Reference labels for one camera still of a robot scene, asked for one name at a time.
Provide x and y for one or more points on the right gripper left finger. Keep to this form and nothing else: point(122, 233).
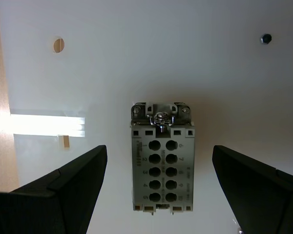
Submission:
point(39, 207)

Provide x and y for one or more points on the grey HAN10-E connector insert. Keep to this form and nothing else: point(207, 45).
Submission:
point(162, 170)

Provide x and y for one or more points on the black board screw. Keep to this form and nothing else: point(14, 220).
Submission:
point(266, 38)

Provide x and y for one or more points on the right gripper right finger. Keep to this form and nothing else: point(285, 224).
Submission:
point(266, 202)

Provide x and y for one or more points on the white mounting board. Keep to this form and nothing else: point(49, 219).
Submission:
point(161, 61)

